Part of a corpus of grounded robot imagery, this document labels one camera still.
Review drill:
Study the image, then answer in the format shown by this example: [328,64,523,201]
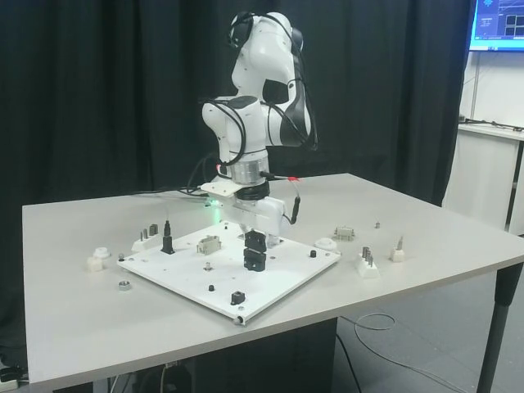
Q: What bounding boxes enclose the grey floor cable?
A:
[335,312,485,393]

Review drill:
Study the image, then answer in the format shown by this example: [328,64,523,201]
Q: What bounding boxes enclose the silver wrist ring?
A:
[228,160,269,183]

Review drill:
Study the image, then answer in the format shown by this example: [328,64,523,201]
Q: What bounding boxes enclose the white square peg holder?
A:
[131,235,160,252]

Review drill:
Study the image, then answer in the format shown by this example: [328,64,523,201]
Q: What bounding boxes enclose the white task board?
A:
[115,220,343,328]

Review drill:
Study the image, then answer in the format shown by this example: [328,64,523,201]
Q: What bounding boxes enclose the black thin cable bundle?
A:
[458,117,524,133]

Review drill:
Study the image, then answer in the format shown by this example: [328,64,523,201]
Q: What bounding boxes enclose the blue screen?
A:
[468,0,524,53]

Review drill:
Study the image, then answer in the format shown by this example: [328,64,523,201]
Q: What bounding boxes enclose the beige waterproof plug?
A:
[332,224,357,243]

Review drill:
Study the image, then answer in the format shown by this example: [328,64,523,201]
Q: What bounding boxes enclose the dark table leg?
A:
[476,268,517,393]

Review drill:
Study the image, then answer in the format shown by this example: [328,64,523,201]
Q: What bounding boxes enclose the black Ethernet plug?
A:
[161,209,175,252]

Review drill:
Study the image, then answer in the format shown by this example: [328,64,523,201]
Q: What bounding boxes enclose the black curtain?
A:
[0,0,478,369]

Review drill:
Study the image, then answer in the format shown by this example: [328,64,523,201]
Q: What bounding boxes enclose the black floor cable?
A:
[336,333,359,393]

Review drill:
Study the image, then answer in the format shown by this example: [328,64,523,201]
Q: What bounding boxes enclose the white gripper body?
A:
[223,196,287,235]

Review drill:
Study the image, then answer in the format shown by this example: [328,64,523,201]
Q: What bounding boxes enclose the white round peg holder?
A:
[355,252,381,280]

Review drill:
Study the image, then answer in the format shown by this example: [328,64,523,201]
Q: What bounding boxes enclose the flat white mount plate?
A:
[200,179,241,200]

